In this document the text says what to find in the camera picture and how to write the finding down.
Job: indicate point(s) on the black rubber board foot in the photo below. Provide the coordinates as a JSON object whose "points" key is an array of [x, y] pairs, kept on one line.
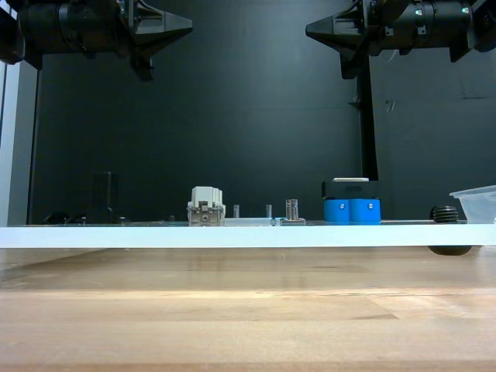
{"points": [[449, 251]]}

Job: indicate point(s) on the black backdrop post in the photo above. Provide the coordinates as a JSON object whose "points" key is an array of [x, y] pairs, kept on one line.
{"points": [[366, 135]]}

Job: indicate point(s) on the grey metal window frame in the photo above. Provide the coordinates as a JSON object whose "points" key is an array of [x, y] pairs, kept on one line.
{"points": [[17, 155]]}

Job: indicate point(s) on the blue and black socket mount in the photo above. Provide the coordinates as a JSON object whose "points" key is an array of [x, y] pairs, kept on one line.
{"points": [[341, 211]]}

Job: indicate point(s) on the black knob screw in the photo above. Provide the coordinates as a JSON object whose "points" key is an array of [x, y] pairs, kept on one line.
{"points": [[443, 214]]}

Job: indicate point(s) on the aluminium block fixture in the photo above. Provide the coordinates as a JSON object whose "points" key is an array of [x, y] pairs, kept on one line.
{"points": [[248, 222]]}

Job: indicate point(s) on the grey multi-pin connector housing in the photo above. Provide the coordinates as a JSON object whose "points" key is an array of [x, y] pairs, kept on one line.
{"points": [[205, 201]]}

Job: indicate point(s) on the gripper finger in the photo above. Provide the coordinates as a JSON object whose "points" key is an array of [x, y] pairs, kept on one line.
{"points": [[341, 44], [159, 40], [345, 23], [155, 21]]}

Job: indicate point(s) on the white task board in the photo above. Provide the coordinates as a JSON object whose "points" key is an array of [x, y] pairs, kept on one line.
{"points": [[248, 236]]}

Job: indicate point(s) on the clear plastic tub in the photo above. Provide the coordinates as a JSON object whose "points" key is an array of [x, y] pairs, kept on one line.
{"points": [[480, 205]]}

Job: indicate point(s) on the small metal socket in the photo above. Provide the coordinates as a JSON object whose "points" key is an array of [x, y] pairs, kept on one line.
{"points": [[292, 209]]}

